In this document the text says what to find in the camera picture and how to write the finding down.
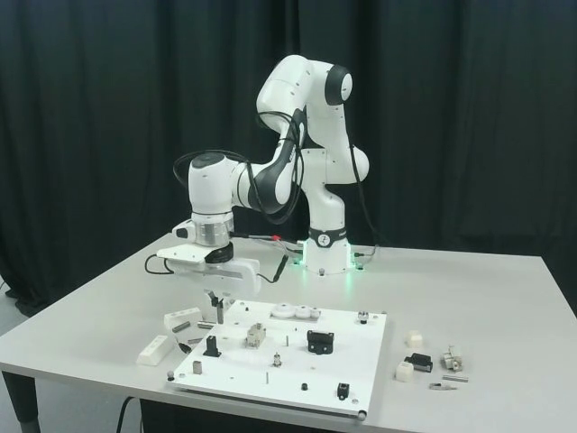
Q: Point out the black D-SUB plug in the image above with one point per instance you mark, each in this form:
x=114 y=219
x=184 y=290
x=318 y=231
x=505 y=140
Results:
x=419 y=363

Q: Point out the long white peg holder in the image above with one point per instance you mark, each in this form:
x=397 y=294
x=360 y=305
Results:
x=182 y=317
x=155 y=351

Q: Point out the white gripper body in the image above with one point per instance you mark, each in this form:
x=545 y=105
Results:
x=243 y=279

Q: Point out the dark metal bolt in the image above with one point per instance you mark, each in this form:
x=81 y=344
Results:
x=180 y=326

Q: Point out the thick metal square peg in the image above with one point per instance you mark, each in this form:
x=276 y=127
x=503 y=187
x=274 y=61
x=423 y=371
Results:
x=197 y=367

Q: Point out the white large gear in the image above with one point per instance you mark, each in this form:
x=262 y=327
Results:
x=282 y=311

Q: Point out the small metal peg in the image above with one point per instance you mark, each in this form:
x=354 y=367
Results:
x=195 y=338

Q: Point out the white medium gear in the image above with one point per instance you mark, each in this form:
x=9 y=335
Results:
x=301 y=312

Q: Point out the metal round peg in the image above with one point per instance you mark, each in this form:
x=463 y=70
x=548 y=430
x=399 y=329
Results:
x=456 y=378

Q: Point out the metal BNC plug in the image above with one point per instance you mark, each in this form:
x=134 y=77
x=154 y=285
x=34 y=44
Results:
x=362 y=317

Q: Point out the flat white plate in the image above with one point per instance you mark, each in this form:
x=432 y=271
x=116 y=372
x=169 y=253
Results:
x=180 y=255

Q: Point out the black cabinet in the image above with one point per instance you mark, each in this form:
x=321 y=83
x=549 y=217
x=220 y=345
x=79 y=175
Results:
x=234 y=419

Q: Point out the black table leg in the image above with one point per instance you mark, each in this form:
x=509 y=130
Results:
x=18 y=401

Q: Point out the black curtain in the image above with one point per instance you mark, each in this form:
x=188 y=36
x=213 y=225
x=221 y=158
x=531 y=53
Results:
x=90 y=135

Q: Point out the silver metal plug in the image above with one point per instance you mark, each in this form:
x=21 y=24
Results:
x=451 y=358

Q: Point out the small grey plug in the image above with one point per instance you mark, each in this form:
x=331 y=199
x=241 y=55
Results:
x=442 y=386

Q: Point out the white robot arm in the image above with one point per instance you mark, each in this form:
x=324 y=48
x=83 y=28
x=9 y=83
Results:
x=324 y=189

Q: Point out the white task board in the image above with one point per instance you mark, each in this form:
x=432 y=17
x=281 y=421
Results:
x=243 y=383

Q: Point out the white small gear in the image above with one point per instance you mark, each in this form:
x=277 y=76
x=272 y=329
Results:
x=314 y=312

